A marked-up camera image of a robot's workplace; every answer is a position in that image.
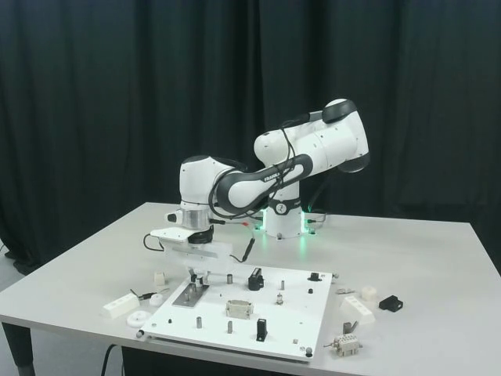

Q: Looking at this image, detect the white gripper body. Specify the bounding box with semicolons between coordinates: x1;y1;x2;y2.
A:
163;239;233;275

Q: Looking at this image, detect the white large gear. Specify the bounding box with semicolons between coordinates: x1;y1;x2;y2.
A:
125;310;147;328

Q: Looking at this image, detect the flat white mounting plate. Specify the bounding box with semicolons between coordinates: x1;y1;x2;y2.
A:
150;227;193;241

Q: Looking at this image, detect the white task board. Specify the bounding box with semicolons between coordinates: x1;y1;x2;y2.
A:
135;258;337;360

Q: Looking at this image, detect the long white peg holder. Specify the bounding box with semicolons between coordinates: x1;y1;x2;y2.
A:
338;296;377;327
102;293;142;320

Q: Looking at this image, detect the beige multi-pin plug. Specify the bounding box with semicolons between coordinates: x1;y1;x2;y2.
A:
323;333;363;348

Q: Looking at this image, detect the black table leg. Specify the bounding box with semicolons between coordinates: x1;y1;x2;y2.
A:
1;322;33;376

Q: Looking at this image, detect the black curtain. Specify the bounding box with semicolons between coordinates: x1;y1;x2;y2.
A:
0;0;501;275

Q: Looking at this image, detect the silver wrist ring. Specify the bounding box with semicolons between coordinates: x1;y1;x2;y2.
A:
180;208;210;233

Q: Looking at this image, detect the black camera cable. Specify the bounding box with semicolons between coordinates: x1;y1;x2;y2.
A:
142;233;166;252

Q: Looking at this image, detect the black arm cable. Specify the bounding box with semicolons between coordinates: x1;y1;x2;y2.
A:
207;111;314;220

